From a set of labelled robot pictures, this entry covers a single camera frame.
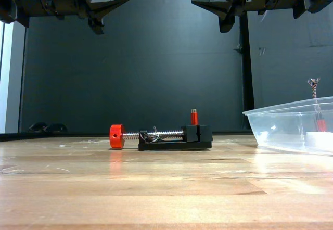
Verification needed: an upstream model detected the clear plastic tub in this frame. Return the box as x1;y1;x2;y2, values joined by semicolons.
241;96;333;157

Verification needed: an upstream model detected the red RCA plug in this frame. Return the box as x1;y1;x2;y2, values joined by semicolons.
306;78;327;132

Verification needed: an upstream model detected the black vise with red knob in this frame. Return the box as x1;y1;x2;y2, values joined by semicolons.
108;123;213;152

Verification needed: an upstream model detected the black curved frame bracket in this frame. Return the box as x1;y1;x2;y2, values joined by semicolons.
45;123;68;133
29;122;48;132

